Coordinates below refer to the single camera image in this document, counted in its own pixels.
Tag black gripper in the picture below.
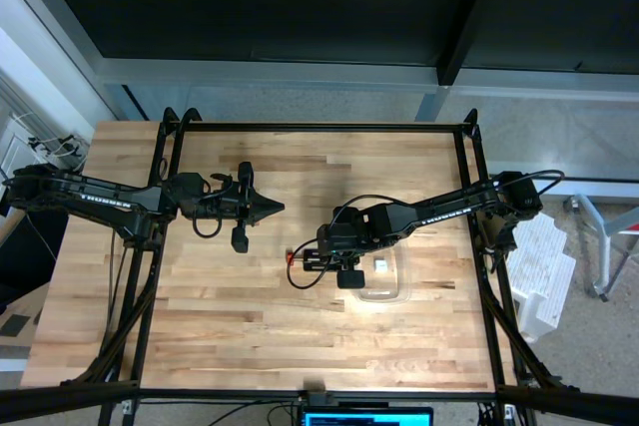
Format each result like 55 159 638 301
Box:
219 161 287 253
316 223 371 290

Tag black vise with orange knob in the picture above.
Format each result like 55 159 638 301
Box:
285 247 330 272

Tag clear plastic tub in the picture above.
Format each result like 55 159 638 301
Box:
356 240 411 305

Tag laptop screen with blue edge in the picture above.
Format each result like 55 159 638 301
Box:
298 406 434 426

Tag white foam block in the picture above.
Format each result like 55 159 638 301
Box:
503 213 580 345

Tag grey metal chair legs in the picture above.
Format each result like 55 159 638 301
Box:
563 194 639 303

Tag brown cardboard box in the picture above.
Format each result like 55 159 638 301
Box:
0 280 51 347

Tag red and white panel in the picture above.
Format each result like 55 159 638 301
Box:
616 206 639 237

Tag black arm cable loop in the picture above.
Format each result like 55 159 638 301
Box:
192 174 236 239
286 205 361 290

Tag black metal frame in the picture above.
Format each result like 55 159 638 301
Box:
0 106 639 426

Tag bundle of black white cables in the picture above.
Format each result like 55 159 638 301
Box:
27 134 86 158

